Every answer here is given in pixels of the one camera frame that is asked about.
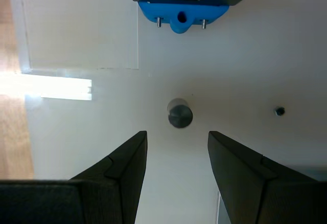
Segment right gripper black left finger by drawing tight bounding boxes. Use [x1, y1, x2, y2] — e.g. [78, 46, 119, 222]
[67, 131, 148, 224]

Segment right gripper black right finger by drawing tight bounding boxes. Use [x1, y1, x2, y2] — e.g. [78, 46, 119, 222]
[207, 131, 291, 224]

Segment short steel cylinder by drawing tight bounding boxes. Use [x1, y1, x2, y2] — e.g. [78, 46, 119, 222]
[167, 97, 194, 129]

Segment white taskboard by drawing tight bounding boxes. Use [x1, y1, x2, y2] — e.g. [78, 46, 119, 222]
[7, 0, 327, 224]

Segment grey metal peg holder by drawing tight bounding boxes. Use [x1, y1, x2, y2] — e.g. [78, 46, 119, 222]
[217, 166, 327, 224]

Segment blue round connector mount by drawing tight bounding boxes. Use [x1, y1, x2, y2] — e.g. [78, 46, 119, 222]
[137, 0, 230, 35]

